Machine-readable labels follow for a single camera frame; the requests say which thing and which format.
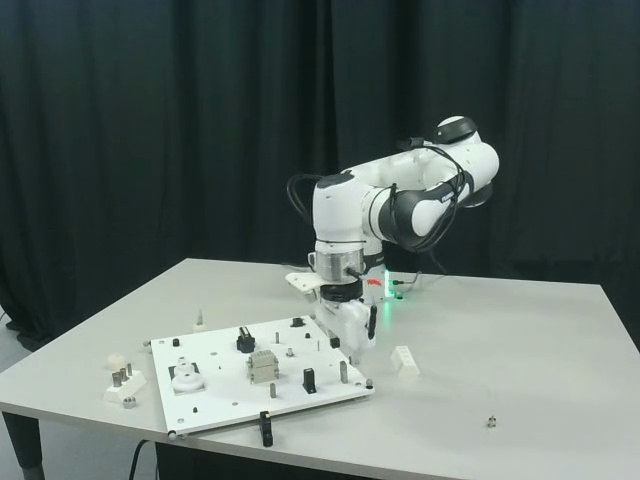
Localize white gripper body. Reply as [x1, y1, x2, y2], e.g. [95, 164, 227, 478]
[314, 298, 377, 358]

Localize white peg holder block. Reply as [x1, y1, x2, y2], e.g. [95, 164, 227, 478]
[102, 370, 148, 407]

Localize thin black rod, red tag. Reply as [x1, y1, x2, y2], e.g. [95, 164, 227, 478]
[366, 278, 384, 342]

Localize white holder with holes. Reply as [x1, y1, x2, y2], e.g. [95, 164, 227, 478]
[390, 344, 421, 378]

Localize metal waterproof plug housing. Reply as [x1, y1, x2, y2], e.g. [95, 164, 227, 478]
[245, 351, 279, 386]

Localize black D-SUB plug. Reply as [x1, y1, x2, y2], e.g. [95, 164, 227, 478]
[234, 325, 257, 354]

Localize white task board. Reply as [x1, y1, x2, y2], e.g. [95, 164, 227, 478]
[149, 315, 376, 436]

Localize white large gear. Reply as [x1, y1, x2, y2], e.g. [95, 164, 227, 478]
[171, 370, 207, 397]

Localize white medium gear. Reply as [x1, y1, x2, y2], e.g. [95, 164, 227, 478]
[175, 355, 200, 380]

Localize black curtains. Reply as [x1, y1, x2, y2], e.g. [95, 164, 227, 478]
[0, 0, 640, 346]

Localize black table leg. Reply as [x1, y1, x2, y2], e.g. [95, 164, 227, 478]
[1, 411, 42, 480]

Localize thin cable at arm foot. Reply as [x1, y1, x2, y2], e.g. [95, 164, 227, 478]
[392, 259, 451, 297]

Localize black looped wrist cable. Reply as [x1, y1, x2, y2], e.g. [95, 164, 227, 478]
[285, 172, 327, 222]

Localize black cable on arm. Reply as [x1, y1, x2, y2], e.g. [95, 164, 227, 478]
[380, 135, 474, 253]

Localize black floor cable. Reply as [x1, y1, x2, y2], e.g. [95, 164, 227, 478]
[130, 439, 153, 480]

